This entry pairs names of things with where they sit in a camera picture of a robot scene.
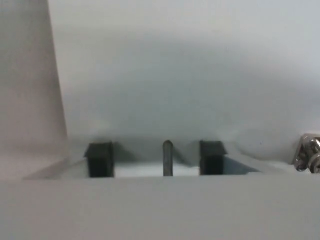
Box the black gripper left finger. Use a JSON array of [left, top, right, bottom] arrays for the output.
[[23, 141, 115, 180]]

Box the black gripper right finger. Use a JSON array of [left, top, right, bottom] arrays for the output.
[[199, 140, 262, 176]]

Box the thin metal round peg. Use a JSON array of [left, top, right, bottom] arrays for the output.
[[162, 140, 174, 177]]

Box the metal plug with screws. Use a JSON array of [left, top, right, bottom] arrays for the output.
[[290, 133, 320, 174]]

